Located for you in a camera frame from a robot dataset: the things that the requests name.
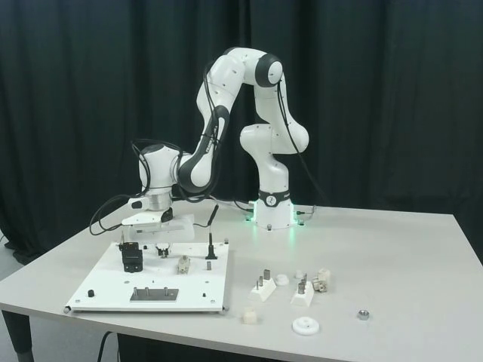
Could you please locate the black hanging cable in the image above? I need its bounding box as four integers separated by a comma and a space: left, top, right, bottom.
98, 330, 116, 362

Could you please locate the white task board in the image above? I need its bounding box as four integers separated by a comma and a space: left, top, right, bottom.
62, 241, 231, 314

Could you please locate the black plug with short cable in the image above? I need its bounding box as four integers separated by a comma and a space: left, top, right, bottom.
205, 232, 219, 261

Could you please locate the black robot supply cable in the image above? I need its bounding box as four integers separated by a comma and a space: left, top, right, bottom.
218, 198, 254, 211

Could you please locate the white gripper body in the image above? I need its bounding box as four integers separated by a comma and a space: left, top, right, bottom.
122, 213, 196, 243

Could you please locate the black table leg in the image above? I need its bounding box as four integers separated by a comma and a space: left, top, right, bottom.
1, 309, 31, 362

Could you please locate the white large gear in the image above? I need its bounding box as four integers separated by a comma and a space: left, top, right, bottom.
291, 318, 321, 335

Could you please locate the small cream cube block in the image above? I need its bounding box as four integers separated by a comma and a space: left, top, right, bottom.
241, 307, 261, 325

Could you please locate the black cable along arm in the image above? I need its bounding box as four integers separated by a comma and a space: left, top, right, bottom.
89, 48, 329, 235

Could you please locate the white square peg holder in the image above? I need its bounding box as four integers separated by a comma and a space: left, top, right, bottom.
248, 278, 277, 302

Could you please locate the silver wrist ring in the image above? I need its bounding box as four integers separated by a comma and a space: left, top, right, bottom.
146, 192, 173, 211

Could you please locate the thin black rod on wire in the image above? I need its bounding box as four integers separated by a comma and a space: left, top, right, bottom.
194, 204, 220, 229

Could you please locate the black curtain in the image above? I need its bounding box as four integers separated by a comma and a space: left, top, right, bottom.
0, 0, 483, 265

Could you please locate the flat white mounting plate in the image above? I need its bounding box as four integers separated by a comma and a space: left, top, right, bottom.
121, 211, 167, 228

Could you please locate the white round peg holder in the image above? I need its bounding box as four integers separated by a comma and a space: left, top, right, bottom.
289, 286, 315, 308

